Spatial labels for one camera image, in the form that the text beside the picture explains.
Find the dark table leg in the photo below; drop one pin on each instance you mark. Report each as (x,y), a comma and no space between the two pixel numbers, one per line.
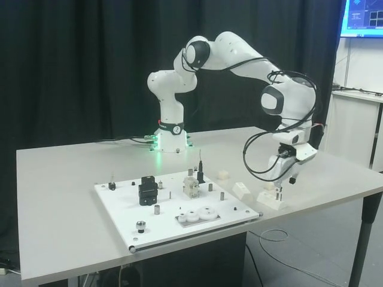
(363,227)

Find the white medium gear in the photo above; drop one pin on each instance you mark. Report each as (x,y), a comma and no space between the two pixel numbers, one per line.
(191,216)

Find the white large gear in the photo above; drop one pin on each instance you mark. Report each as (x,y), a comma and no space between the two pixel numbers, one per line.
(208,213)

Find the blue screen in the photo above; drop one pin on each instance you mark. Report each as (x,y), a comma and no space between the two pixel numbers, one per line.
(362,18)

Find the white peg holder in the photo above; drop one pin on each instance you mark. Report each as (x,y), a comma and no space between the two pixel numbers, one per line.
(240,189)
(269,201)

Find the metal bolt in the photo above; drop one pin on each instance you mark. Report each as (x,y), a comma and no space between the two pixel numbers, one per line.
(161,184)

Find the beige Ethernet plug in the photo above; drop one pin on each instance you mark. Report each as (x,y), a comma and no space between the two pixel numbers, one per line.
(190,187)

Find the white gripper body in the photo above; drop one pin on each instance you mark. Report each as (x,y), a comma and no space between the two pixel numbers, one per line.
(281,167)

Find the black curtains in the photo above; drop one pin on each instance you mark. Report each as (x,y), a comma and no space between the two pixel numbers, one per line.
(60,59)

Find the small white cube holder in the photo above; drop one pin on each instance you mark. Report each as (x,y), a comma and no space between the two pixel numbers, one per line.
(223,175)

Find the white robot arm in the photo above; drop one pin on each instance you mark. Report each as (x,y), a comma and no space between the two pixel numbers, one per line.
(239,59)

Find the black waterproof plug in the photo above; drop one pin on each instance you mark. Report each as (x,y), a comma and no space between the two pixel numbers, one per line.
(200,175)

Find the black D-SUB plug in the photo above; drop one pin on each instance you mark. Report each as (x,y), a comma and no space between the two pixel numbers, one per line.
(147,191)

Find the white small gear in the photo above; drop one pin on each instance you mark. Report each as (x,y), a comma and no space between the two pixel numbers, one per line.
(182,216)

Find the white task board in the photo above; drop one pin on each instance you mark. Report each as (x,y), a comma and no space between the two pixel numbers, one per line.
(119,215)

